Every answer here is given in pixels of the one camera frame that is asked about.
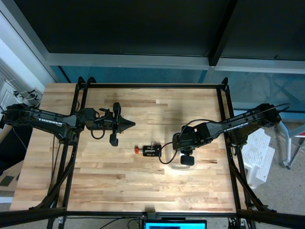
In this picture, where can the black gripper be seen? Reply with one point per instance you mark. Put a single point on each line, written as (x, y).
(187, 160)
(114, 140)

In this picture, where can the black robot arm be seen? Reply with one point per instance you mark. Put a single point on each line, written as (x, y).
(238, 125)
(47, 119)

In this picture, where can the clear plastic tub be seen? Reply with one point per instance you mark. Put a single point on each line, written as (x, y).
(176, 167)

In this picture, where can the black clamp with red knob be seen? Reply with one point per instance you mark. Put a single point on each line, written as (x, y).
(151, 150)

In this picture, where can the laptop with blue screen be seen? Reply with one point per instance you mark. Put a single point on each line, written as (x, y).
(174, 225)

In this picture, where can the grey metal chair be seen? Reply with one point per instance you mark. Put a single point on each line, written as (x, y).
(288, 148)

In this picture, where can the white power strip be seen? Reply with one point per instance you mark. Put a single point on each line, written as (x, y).
(23, 95)

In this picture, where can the flat tan cardboard box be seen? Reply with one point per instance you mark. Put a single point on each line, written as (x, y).
(14, 170)

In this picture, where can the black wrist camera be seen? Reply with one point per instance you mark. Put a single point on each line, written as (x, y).
(180, 142)

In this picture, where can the small black camera mount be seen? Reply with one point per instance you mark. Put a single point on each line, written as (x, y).
(152, 215)

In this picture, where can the black aluminium frame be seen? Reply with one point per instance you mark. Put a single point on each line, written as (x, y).
(35, 213)

